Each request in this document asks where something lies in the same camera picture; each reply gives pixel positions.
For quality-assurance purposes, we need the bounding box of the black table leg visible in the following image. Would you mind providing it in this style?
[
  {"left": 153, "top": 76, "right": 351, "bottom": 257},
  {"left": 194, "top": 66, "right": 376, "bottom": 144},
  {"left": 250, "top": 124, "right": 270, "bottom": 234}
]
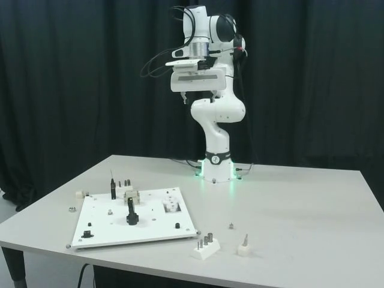
[{"left": 0, "top": 245, "right": 25, "bottom": 288}]

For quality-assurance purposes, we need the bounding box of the black looping arm cable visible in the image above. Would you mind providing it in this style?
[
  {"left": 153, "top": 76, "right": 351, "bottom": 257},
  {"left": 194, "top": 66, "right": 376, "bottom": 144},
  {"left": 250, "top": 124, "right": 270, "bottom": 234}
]
[{"left": 140, "top": 44, "right": 193, "bottom": 79}]

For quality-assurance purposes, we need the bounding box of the white long peg holder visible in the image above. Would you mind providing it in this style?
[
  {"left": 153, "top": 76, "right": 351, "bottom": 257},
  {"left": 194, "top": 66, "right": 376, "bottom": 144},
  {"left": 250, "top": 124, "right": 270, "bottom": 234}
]
[{"left": 190, "top": 239, "right": 221, "bottom": 260}]

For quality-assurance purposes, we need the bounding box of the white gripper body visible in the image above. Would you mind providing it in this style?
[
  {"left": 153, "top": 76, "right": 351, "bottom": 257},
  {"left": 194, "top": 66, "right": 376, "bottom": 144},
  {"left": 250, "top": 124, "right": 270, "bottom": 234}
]
[{"left": 170, "top": 66, "right": 227, "bottom": 92}]

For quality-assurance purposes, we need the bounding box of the metal socket block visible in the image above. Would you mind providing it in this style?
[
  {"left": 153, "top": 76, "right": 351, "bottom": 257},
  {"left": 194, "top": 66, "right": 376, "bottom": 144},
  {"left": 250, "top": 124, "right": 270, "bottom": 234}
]
[{"left": 123, "top": 189, "right": 142, "bottom": 206}]

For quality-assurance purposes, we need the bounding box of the thin black rod red tag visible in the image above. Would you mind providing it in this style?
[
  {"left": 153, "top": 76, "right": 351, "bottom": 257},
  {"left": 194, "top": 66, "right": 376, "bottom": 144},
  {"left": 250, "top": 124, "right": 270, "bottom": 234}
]
[{"left": 209, "top": 45, "right": 244, "bottom": 57}]

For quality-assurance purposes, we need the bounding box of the white task board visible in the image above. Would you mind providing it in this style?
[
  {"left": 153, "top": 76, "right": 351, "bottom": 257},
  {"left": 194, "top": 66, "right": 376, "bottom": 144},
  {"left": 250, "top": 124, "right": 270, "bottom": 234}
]
[{"left": 68, "top": 187, "right": 199, "bottom": 250}]

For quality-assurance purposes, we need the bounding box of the black bundled arm cable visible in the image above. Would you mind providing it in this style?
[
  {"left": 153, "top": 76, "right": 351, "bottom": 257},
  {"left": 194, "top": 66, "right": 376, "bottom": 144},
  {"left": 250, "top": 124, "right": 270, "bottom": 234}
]
[{"left": 226, "top": 13, "right": 249, "bottom": 169}]

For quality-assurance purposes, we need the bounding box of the black slim plug with pin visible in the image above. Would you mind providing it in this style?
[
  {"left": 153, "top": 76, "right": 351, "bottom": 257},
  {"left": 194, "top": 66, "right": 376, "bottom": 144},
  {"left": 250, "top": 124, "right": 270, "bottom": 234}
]
[{"left": 109, "top": 169, "right": 117, "bottom": 200}]

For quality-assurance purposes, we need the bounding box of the black tall plug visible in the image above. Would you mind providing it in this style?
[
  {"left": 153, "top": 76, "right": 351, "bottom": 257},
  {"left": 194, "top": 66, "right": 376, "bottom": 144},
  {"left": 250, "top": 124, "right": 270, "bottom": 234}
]
[{"left": 125, "top": 196, "right": 139, "bottom": 226}]

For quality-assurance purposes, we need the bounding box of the white holder with metal pegs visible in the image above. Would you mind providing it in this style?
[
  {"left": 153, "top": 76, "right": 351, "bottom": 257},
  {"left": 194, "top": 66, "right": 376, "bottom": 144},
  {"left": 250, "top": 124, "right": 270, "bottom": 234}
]
[{"left": 116, "top": 178, "right": 134, "bottom": 193}]

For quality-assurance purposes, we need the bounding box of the black floor cable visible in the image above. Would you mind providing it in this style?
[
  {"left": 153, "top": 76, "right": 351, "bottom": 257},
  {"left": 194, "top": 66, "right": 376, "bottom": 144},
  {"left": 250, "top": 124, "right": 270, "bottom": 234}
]
[{"left": 78, "top": 263, "right": 92, "bottom": 288}]

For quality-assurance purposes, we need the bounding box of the black curtain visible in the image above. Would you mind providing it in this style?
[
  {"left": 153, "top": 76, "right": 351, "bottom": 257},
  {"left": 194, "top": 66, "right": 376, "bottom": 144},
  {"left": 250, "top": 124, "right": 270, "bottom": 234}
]
[{"left": 0, "top": 0, "right": 384, "bottom": 212}]

